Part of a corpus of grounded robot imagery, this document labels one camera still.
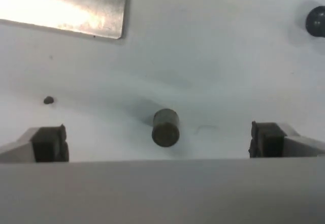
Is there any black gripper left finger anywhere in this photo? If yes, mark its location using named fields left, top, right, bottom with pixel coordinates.
left=0, top=124, right=70, bottom=164

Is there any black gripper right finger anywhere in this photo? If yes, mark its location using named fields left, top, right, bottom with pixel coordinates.
left=248, top=121, right=325, bottom=159

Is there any white task board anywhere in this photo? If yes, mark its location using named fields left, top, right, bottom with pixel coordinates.
left=0, top=0, right=325, bottom=163

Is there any black round knob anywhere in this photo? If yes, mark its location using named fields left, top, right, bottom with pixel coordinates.
left=305, top=5, right=325, bottom=38

